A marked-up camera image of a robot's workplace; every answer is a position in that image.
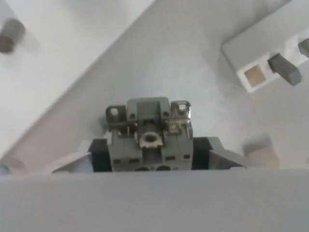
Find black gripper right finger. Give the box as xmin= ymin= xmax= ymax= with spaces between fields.
xmin=192 ymin=136 xmax=246 ymax=171

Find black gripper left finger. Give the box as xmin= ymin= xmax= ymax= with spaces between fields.
xmin=51 ymin=138 xmax=113 ymax=174

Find white task board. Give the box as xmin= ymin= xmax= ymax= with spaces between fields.
xmin=0 ymin=0 xmax=155 ymax=167

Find white square peg holder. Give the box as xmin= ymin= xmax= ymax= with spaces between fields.
xmin=222 ymin=23 xmax=309 ymax=94

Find large metal square peg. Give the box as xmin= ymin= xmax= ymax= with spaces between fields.
xmin=267 ymin=53 xmax=304 ymax=87

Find medium metal square peg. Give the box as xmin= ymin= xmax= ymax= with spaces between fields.
xmin=297 ymin=38 xmax=309 ymax=59

